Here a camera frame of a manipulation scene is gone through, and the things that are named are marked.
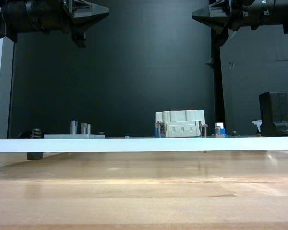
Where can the black partition post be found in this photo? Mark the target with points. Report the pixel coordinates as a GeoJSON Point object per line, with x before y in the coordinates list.
{"type": "Point", "coordinates": [217, 83]}

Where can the grey connector socket housing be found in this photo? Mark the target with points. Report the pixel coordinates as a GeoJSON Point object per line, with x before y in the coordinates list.
{"type": "Point", "coordinates": [180, 124]}

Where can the small blue white connector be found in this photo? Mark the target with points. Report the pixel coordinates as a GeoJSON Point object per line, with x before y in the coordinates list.
{"type": "Point", "coordinates": [224, 133]}

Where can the small black screw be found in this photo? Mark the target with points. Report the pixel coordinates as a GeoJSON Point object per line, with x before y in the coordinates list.
{"type": "Point", "coordinates": [234, 133]}
{"type": "Point", "coordinates": [101, 133]}

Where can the clear plastic tub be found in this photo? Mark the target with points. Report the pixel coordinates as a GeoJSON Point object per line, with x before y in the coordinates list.
{"type": "Point", "coordinates": [256, 125]}

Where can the white task board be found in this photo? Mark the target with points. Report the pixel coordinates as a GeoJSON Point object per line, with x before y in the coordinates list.
{"type": "Point", "coordinates": [134, 145]}

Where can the black connector block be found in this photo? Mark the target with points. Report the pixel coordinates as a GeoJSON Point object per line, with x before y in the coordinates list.
{"type": "Point", "coordinates": [273, 112]}

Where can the grey metal plate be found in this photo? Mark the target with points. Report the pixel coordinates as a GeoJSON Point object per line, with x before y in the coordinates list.
{"type": "Point", "coordinates": [62, 136]}

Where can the black threaded bolt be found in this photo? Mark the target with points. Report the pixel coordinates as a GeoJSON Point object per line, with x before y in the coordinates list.
{"type": "Point", "coordinates": [37, 134]}

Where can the silver metal peg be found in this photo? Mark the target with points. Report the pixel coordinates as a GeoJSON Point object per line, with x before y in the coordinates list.
{"type": "Point", "coordinates": [89, 129]}
{"type": "Point", "coordinates": [83, 129]}
{"type": "Point", "coordinates": [73, 127]}

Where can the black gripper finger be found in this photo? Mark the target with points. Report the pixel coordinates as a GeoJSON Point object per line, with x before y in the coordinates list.
{"type": "Point", "coordinates": [93, 14]}
{"type": "Point", "coordinates": [211, 16]}

